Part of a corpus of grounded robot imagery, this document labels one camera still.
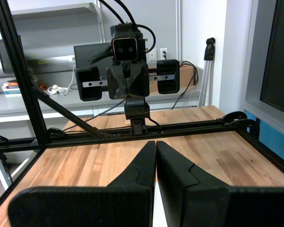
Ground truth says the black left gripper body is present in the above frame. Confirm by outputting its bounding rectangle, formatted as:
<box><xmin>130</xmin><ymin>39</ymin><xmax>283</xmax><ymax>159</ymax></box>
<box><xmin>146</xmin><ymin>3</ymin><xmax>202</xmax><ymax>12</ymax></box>
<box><xmin>75</xmin><ymin>59</ymin><xmax>180</xmax><ymax>102</ymax></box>

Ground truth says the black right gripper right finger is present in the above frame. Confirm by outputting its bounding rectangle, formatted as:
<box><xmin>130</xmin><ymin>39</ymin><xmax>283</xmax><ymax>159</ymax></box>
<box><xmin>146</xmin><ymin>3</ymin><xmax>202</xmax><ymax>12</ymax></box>
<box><xmin>156</xmin><ymin>140</ymin><xmax>284</xmax><ymax>227</ymax></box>

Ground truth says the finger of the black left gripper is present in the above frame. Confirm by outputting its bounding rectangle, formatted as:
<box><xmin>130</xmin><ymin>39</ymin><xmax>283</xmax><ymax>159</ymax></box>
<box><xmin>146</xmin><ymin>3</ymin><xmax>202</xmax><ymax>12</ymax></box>
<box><xmin>128</xmin><ymin>63</ymin><xmax>150</xmax><ymax>98</ymax></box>
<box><xmin>106</xmin><ymin>65</ymin><xmax>130</xmax><ymax>100</ymax></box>

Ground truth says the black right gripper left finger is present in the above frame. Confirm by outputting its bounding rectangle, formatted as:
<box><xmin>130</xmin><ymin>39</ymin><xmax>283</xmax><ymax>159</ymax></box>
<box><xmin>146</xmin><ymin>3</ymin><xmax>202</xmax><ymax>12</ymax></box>
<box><xmin>8</xmin><ymin>140</ymin><xmax>156</xmax><ymax>227</ymax></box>

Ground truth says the grey desk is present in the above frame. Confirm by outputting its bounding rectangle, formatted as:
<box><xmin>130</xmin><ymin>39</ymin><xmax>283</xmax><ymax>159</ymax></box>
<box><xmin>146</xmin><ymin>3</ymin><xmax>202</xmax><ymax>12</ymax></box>
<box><xmin>0</xmin><ymin>65</ymin><xmax>205</xmax><ymax>123</ymax></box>

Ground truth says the black computer monitor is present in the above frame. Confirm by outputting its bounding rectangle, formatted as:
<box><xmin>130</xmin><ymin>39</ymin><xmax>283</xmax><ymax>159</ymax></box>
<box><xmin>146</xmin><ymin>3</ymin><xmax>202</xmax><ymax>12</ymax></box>
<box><xmin>0</xmin><ymin>35</ymin><xmax>23</xmax><ymax>74</ymax></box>
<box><xmin>73</xmin><ymin>42</ymin><xmax>114</xmax><ymax>70</ymax></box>

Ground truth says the brown cardboard box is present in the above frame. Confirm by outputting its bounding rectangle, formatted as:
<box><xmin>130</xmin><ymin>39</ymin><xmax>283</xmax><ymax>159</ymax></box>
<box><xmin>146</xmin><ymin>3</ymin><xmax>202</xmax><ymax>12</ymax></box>
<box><xmin>148</xmin><ymin>65</ymin><xmax>197</xmax><ymax>94</ymax></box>

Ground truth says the white task board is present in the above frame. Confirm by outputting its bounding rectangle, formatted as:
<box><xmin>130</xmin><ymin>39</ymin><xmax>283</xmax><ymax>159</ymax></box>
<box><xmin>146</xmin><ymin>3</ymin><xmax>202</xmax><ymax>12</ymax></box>
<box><xmin>153</xmin><ymin>182</ymin><xmax>168</xmax><ymax>227</ymax></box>

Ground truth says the black and silver tripod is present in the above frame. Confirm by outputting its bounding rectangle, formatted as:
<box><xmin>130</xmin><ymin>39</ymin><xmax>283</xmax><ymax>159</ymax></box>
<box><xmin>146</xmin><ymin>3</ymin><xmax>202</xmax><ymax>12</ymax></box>
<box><xmin>202</xmin><ymin>37</ymin><xmax>216</xmax><ymax>108</ymax></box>

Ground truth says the stack of books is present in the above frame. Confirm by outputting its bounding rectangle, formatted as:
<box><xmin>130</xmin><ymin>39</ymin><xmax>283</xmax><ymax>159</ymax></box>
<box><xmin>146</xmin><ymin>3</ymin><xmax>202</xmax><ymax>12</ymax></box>
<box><xmin>1</xmin><ymin>81</ymin><xmax>22</xmax><ymax>97</ymax></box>

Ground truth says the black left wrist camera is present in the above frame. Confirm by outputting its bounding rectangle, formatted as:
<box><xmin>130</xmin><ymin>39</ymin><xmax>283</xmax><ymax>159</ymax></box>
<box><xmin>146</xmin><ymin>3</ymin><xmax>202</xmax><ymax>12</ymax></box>
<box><xmin>110</xmin><ymin>22</ymin><xmax>147</xmax><ymax>64</ymax></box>

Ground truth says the white coiled cable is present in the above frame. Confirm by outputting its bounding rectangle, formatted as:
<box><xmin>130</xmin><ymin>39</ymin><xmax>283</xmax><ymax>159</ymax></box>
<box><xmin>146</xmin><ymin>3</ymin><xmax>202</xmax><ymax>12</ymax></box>
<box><xmin>46</xmin><ymin>84</ymin><xmax>76</xmax><ymax>96</ymax></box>

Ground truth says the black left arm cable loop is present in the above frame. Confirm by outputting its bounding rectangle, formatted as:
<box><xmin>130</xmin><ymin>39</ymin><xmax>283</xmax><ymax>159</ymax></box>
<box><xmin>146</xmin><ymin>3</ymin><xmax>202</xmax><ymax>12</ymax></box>
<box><xmin>136</xmin><ymin>24</ymin><xmax>156</xmax><ymax>53</ymax></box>

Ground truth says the white wall conduit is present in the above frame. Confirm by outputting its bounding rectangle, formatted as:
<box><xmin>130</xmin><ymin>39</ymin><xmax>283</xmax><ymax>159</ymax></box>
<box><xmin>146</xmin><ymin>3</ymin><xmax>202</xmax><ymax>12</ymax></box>
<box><xmin>176</xmin><ymin>0</ymin><xmax>182</xmax><ymax>61</ymax></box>

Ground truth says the black aluminium frame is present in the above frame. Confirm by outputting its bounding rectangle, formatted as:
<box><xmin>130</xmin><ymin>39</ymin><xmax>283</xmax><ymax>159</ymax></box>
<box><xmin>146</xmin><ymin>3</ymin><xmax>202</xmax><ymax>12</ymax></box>
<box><xmin>0</xmin><ymin>0</ymin><xmax>284</xmax><ymax>215</ymax></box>

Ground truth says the black left arm long cable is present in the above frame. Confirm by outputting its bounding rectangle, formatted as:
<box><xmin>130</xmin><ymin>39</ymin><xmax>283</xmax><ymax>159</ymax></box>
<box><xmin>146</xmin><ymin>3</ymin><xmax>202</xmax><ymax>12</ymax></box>
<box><xmin>98</xmin><ymin>0</ymin><xmax>130</xmax><ymax>25</ymax></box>
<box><xmin>115</xmin><ymin>0</ymin><xmax>137</xmax><ymax>25</ymax></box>

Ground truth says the grey wall shelf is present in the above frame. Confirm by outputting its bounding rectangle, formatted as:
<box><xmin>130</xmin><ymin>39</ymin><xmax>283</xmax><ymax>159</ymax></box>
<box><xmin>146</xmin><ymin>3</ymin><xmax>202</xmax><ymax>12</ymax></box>
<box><xmin>0</xmin><ymin>1</ymin><xmax>104</xmax><ymax>45</ymax></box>

